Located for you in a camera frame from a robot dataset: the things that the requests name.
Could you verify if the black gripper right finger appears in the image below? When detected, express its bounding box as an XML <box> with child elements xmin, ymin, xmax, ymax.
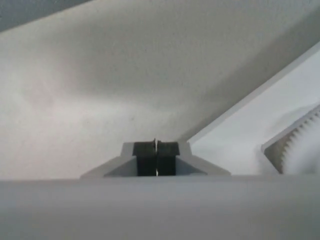
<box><xmin>155</xmin><ymin>140</ymin><xmax>232</xmax><ymax>177</ymax></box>

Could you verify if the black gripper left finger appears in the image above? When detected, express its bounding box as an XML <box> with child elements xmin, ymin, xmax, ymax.
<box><xmin>79</xmin><ymin>141</ymin><xmax>158</xmax><ymax>180</ymax></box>

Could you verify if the white medium gear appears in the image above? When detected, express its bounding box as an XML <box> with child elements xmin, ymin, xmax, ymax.
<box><xmin>260</xmin><ymin>103</ymin><xmax>320</xmax><ymax>175</ymax></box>

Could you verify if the white task board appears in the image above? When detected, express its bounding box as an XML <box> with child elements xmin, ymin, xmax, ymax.
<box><xmin>186</xmin><ymin>46</ymin><xmax>320</xmax><ymax>176</ymax></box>

